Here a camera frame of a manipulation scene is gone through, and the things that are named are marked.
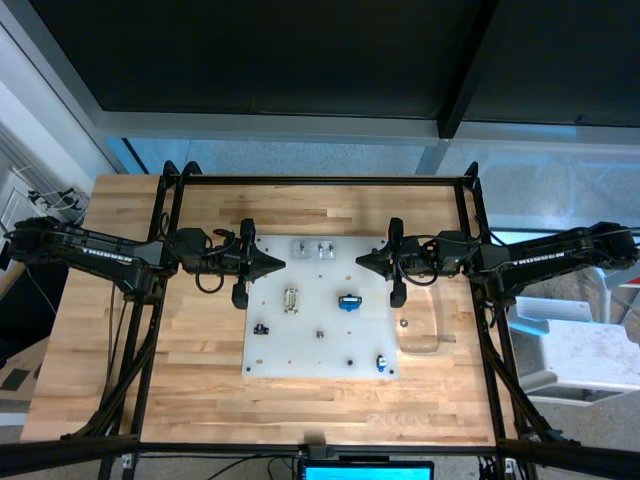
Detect aluminium block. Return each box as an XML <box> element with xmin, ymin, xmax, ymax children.
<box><xmin>291</xmin><ymin>238</ymin><xmax>337</xmax><ymax>263</ymax></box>

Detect laptop screen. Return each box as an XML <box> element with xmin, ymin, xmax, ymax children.
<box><xmin>298</xmin><ymin>460</ymin><xmax>435</xmax><ymax>480</ymax></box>

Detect grey metal stand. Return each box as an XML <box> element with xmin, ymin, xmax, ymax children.
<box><xmin>592</xmin><ymin>264</ymin><xmax>640</xmax><ymax>326</ymax></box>

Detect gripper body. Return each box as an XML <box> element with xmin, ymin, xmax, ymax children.
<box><xmin>214</xmin><ymin>217</ymin><xmax>258</xmax><ymax>310</ymax></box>
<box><xmin>386</xmin><ymin>217</ymin><xmax>432</xmax><ymax>310</ymax></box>

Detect black aluminium frame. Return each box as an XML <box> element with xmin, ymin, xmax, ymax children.
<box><xmin>0</xmin><ymin>159</ymin><xmax>640</xmax><ymax>480</ymax></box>

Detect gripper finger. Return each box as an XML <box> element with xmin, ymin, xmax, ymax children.
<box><xmin>255</xmin><ymin>243</ymin><xmax>287</xmax><ymax>266</ymax></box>
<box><xmin>255</xmin><ymin>263</ymin><xmax>286</xmax><ymax>284</ymax></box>
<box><xmin>355</xmin><ymin>243</ymin><xmax>389</xmax><ymax>264</ymax></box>
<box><xmin>356</xmin><ymin>260</ymin><xmax>389</xmax><ymax>283</ymax></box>

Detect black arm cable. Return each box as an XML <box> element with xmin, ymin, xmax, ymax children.
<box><xmin>194</xmin><ymin>269</ymin><xmax>225</xmax><ymax>295</ymax></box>

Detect white plastic board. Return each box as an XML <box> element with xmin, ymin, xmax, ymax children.
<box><xmin>241</xmin><ymin>234</ymin><xmax>401</xmax><ymax>379</ymax></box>

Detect black and white cable bundle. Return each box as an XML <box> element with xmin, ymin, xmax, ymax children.
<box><xmin>27</xmin><ymin>187</ymin><xmax>89</xmax><ymax>214</ymax></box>

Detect black flat pad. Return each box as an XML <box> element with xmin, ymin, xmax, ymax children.
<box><xmin>0</xmin><ymin>367</ymin><xmax>31</xmax><ymax>394</ymax></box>

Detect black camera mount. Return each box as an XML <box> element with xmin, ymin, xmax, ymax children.
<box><xmin>298</xmin><ymin>433</ymin><xmax>335</xmax><ymax>462</ymax></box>

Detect clear plastic tub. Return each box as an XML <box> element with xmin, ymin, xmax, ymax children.
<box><xmin>396</xmin><ymin>279</ymin><xmax>457</xmax><ymax>360</ymax></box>

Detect white step stool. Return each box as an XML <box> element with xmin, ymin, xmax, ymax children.
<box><xmin>509</xmin><ymin>294</ymin><xmax>640</xmax><ymax>407</ymax></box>

